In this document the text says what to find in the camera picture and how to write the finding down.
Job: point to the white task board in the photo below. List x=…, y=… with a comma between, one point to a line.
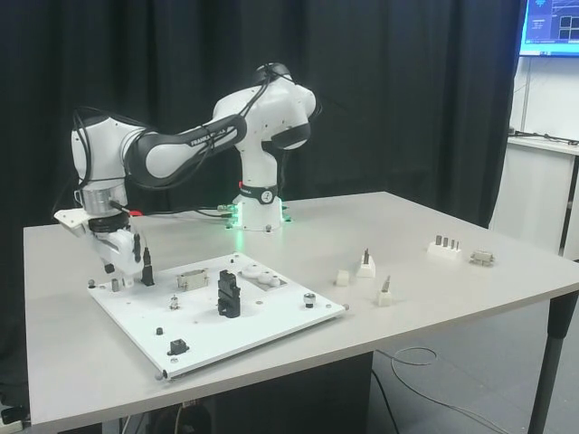
x=271, y=316

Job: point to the metal bolt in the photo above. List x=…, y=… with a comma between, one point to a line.
x=309, y=300

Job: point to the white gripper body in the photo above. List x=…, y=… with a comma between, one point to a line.
x=118, y=253

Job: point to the white small gear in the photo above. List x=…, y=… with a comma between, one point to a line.
x=274, y=284

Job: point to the white small peg holder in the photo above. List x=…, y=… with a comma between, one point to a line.
x=383, y=298

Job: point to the black under-table cabinet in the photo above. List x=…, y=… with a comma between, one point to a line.
x=280, y=398

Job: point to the black waterproof plug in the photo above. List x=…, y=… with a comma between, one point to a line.
x=147, y=270

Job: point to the white long peg holder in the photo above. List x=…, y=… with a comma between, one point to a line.
x=443, y=252

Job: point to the white wide peg holder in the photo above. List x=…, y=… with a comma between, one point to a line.
x=366, y=269

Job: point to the metal BNC plug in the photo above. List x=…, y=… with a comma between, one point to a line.
x=173, y=303

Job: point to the metal square peg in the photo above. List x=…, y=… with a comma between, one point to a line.
x=367, y=256
x=386, y=283

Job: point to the white large gear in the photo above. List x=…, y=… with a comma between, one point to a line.
x=250, y=271

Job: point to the black table leg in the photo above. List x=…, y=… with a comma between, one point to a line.
x=549, y=361

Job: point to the blue computer screen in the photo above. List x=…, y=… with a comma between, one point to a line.
x=549, y=27

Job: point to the grey metal connector housing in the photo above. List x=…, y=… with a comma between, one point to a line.
x=481, y=258

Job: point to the black curtain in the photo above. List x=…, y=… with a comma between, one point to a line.
x=135, y=54

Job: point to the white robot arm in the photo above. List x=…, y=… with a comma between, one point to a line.
x=167, y=153

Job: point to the white medium gear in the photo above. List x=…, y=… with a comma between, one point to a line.
x=266, y=278

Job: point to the white cabinet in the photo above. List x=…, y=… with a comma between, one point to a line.
x=534, y=194

